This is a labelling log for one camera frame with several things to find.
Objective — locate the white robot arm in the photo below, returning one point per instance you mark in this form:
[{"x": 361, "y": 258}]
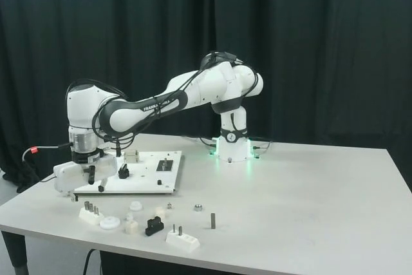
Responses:
[{"x": 206, "y": 88}]

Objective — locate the large metal round peg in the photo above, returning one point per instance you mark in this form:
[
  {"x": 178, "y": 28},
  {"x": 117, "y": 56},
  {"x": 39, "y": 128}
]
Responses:
[{"x": 86, "y": 206}]

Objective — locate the black table leg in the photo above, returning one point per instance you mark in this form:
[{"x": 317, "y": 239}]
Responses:
[{"x": 13, "y": 252}]

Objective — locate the cream plug holder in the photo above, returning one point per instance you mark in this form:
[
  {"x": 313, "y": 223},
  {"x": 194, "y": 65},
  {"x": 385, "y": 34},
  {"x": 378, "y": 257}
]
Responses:
[
  {"x": 160, "y": 212},
  {"x": 130, "y": 227}
]

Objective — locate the white square peg holder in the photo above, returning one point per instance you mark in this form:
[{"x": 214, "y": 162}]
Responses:
[{"x": 182, "y": 241}]

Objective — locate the metal bolt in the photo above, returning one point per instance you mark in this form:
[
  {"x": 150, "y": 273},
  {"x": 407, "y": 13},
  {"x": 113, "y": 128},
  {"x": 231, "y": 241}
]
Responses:
[{"x": 198, "y": 207}]

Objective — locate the black D-SUB plug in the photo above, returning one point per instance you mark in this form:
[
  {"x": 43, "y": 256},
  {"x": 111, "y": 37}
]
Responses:
[{"x": 154, "y": 226}]

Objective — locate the small metal square peg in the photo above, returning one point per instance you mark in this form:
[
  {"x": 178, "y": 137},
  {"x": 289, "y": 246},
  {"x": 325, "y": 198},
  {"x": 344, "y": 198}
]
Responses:
[{"x": 181, "y": 231}]

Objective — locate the black box under table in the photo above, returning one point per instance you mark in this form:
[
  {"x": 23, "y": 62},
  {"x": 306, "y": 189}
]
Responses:
[{"x": 128, "y": 270}]

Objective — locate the white large gear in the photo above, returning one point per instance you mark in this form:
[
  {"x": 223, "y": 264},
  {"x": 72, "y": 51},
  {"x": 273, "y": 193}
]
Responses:
[{"x": 109, "y": 223}]

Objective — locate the white task board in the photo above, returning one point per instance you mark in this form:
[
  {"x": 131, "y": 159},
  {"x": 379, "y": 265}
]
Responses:
[{"x": 145, "y": 178}]

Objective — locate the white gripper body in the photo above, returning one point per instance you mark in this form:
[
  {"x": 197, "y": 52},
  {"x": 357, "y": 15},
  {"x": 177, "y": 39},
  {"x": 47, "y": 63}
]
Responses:
[{"x": 69, "y": 176}]

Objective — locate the thin black rod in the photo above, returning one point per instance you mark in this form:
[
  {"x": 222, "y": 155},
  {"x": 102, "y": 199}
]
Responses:
[{"x": 91, "y": 174}]

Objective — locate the white medium gear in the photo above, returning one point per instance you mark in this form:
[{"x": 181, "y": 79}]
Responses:
[{"x": 136, "y": 206}]

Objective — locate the white small gear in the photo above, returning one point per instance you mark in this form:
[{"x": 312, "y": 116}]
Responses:
[{"x": 129, "y": 216}]

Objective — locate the large metal square peg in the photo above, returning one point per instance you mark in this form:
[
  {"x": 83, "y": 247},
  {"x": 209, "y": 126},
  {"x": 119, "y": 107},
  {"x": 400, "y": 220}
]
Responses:
[{"x": 213, "y": 221}]

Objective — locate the black curtain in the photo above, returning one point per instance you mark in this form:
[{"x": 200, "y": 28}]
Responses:
[{"x": 289, "y": 30}]

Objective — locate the white round peg holder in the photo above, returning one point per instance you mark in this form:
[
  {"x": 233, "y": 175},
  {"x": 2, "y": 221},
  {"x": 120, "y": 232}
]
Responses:
[{"x": 91, "y": 217}]

